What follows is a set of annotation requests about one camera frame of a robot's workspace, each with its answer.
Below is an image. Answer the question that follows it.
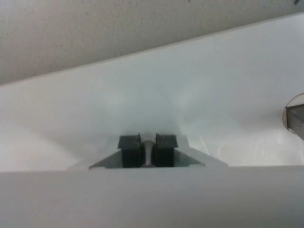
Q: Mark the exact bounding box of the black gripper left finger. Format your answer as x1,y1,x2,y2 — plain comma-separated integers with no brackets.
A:
89,134,144,170

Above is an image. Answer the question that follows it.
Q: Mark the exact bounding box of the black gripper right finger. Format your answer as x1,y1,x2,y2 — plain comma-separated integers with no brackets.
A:
154,133,207,168

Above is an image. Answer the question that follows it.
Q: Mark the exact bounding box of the metal round peg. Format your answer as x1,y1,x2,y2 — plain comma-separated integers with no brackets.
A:
142,139,157,168

